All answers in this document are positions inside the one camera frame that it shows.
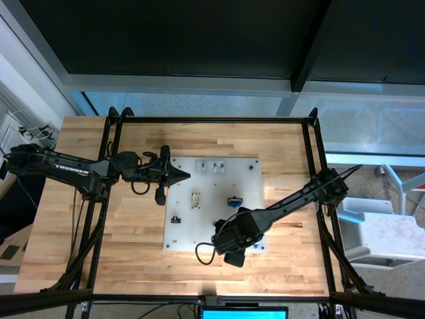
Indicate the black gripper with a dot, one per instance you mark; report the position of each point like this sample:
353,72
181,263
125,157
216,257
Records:
232,242
162,174

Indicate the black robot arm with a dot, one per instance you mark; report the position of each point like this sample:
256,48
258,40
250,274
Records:
292,198
71,169

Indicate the white board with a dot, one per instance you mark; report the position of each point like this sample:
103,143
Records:
186,179

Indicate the clear acrylic block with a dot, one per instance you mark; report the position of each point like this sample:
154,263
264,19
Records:
207,170

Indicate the beige connector housing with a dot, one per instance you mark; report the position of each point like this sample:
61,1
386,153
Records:
196,201

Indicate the blue and black connector block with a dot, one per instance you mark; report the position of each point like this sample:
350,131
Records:
234,200

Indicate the black clamp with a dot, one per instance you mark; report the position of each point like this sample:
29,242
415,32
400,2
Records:
175,219

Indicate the blue laptop screen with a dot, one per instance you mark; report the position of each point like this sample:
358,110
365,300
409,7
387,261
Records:
242,314

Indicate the white plastic stool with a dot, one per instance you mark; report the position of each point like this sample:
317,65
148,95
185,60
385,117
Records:
388,232

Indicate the grey metal stand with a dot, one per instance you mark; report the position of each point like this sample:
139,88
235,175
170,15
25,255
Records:
396,186

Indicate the flat cardboard box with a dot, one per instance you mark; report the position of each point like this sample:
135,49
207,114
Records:
16,246

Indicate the black table-level camera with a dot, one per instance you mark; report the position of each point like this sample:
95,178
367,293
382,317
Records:
211,300

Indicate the black aluminium frame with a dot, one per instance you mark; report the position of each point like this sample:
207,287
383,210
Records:
212,120

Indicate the black window post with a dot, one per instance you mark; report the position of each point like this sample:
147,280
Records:
308,50

